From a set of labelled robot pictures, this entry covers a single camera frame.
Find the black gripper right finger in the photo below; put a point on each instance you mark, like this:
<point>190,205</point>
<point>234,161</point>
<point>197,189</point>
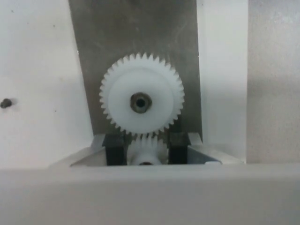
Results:
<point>178,150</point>

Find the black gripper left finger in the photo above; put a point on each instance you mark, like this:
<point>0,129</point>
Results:
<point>114,152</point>

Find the white small gear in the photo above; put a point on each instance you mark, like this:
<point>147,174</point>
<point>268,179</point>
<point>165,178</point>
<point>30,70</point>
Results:
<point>150,150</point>

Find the white medium gear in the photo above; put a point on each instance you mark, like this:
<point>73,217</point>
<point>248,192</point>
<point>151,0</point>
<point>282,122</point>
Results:
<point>122,110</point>

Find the white task board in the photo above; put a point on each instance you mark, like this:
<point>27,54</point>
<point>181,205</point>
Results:
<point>35,70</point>

